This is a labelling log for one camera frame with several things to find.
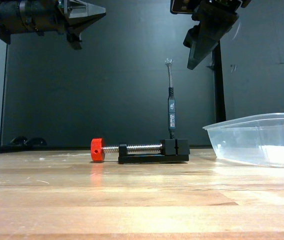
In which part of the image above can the black clamp with red knob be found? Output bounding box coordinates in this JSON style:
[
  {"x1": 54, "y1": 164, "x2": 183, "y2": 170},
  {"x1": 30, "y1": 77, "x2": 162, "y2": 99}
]
[{"x1": 90, "y1": 137, "x2": 191, "y2": 165}]

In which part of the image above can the clear plastic container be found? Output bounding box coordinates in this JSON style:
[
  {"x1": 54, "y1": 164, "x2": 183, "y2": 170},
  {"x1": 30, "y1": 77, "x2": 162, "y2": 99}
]
[{"x1": 202, "y1": 112, "x2": 284, "y2": 169}]

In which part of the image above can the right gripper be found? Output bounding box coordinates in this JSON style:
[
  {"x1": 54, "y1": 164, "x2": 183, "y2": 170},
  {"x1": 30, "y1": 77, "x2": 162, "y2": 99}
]
[{"x1": 183, "y1": 0, "x2": 253, "y2": 71}]

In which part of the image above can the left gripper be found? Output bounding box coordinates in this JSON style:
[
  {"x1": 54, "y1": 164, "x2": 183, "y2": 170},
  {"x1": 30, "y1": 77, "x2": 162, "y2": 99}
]
[{"x1": 54, "y1": 0, "x2": 107, "y2": 51}]

